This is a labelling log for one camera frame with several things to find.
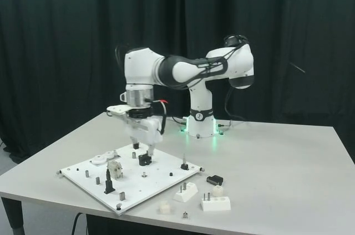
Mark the white task board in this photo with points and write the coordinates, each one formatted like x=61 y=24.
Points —
x=155 y=182

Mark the metal square peg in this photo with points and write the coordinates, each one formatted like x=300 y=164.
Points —
x=206 y=196

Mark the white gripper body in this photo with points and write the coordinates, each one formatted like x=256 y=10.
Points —
x=144 y=129

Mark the black curtain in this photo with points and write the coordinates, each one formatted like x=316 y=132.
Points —
x=69 y=38

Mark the grey waterproof plug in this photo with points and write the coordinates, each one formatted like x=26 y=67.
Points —
x=184 y=164

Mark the black USB plug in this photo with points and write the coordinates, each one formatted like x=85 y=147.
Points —
x=108 y=185

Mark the black D-SUB plug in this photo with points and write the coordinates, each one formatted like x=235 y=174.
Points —
x=215 y=180

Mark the black table leg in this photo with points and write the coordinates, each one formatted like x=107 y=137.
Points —
x=14 y=218

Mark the flat white mount plate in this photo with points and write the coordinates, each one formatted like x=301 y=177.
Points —
x=116 y=109

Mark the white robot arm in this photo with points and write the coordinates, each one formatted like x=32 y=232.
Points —
x=199 y=102

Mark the white peg holder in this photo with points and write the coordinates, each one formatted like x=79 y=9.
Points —
x=185 y=194
x=216 y=204

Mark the small white cube holder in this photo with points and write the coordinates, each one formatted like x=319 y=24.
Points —
x=218 y=191
x=165 y=209

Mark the white medium gear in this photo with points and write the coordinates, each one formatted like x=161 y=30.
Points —
x=108 y=156

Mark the black Ethernet plug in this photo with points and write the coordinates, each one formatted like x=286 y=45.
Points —
x=144 y=160

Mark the white large gear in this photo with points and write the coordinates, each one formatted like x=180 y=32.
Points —
x=99 y=160

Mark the white small gear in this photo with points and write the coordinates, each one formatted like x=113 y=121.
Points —
x=114 y=153

